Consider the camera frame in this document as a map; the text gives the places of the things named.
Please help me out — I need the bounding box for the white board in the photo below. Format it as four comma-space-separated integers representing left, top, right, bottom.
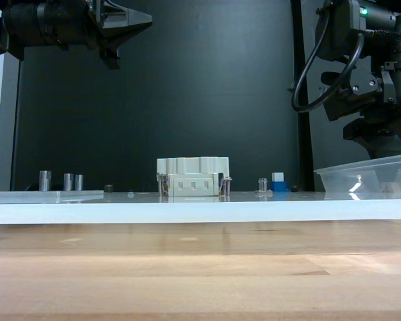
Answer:
0, 190, 401, 225

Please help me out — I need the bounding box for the black upright frame post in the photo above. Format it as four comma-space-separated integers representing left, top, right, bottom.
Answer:
289, 0, 317, 192

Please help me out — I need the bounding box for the clear flanged standoff bolt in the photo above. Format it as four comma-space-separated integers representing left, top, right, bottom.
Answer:
253, 177, 273, 197

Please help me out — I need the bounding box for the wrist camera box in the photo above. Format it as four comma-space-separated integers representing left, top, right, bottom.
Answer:
320, 70, 380, 123

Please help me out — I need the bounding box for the beige connector base housing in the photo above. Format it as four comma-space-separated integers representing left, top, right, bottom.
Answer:
156, 156, 232, 203

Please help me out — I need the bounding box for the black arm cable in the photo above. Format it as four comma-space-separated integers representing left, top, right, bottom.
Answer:
291, 9, 366, 113

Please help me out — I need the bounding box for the blue block holder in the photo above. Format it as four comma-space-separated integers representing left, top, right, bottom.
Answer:
269, 181, 291, 201

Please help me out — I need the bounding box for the tall notched metal post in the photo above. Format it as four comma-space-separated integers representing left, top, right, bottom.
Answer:
39, 170, 53, 191

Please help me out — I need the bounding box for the clear plastic tub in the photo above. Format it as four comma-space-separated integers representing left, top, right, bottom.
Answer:
313, 152, 401, 201

